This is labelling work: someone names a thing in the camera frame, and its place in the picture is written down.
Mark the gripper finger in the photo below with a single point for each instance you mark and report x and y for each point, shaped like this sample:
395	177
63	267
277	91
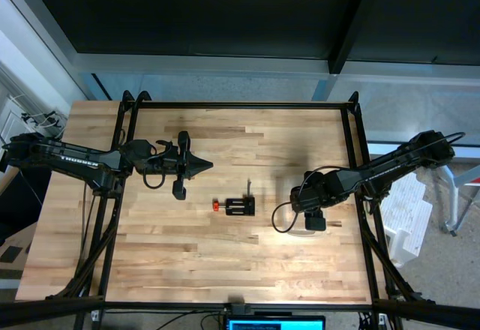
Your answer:
197	168
197	160

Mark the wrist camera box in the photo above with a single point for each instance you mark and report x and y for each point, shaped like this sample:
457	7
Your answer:
302	197

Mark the black vise with orange knob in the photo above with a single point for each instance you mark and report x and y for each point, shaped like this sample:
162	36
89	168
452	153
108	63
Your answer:
240	207

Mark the black table level camera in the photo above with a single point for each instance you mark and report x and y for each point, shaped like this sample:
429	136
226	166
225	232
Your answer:
237	306

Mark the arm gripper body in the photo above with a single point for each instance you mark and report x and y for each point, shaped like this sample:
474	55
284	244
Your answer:
315	221
183	183

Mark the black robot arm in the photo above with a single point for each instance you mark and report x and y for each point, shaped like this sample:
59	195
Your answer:
375	174
75	157

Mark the black metal frame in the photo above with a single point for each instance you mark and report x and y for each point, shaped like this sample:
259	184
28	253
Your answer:
240	105

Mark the laptop screen with blue edge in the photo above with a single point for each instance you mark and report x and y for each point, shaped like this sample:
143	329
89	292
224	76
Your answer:
273	324

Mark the grey metal chair frame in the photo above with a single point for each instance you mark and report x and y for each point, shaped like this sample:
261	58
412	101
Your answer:
453	210

